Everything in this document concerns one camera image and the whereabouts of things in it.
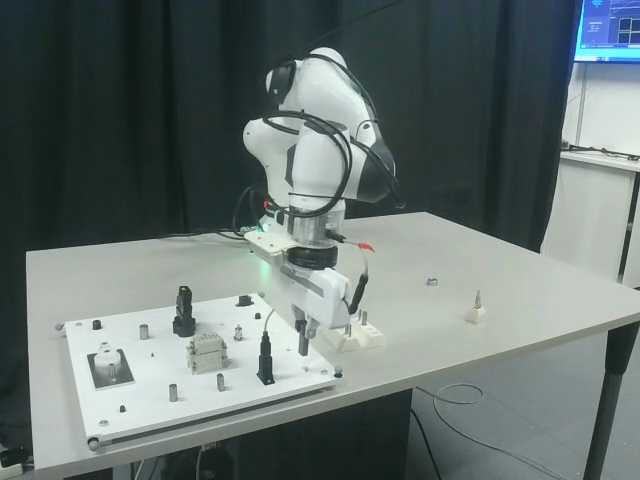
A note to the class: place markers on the metal bolt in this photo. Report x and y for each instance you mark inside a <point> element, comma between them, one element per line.
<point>477,299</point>

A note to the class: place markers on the black table leg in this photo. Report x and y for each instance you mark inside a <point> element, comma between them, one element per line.
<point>607,400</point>

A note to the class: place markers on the white round peg holder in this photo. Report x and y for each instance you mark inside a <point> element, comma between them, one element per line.
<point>337,342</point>

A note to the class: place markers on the white task board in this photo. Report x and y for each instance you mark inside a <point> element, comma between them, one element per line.
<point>200,360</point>

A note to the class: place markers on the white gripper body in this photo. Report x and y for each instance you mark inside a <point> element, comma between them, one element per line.
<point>320,297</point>

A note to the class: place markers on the white mounting plate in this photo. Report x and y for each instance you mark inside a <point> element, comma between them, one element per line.
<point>267,244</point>

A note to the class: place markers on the small white holder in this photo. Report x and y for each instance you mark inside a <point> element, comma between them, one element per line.
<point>476,315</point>

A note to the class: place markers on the small metal round peg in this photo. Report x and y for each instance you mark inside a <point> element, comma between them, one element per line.
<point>348,331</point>

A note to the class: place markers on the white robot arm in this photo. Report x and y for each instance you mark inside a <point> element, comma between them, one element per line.
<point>315,165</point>

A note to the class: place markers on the white square peg holder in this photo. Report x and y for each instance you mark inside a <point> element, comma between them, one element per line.
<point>374,337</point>

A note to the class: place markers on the large metal round peg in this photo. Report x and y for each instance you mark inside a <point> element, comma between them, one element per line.
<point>365,318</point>

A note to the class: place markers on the white cabinet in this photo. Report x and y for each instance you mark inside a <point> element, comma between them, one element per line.
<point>595,215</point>

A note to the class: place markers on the beige waterproof plug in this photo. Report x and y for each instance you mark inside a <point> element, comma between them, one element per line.
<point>206,356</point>

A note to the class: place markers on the white gear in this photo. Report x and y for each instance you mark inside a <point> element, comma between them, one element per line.
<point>108,361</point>

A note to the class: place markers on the blue screen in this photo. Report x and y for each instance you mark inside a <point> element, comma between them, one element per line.
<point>607,30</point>

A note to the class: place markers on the metal BNC plug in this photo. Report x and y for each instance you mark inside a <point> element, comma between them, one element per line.
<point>239,332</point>

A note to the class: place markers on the black curtain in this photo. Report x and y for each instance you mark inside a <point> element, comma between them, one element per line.
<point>125,125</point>

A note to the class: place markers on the metal square peg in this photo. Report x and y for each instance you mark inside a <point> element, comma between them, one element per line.
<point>303,344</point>

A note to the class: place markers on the black D-SUB plug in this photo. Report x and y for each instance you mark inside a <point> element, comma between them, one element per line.
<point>183,312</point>

